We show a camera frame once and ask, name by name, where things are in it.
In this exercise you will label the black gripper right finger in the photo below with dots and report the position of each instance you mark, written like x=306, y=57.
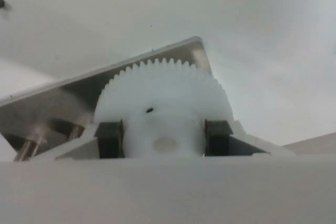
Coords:
x=218, y=140

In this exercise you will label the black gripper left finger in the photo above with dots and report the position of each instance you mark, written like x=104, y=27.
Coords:
x=110, y=140

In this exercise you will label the white large gear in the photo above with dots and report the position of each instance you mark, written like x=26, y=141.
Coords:
x=162, y=90

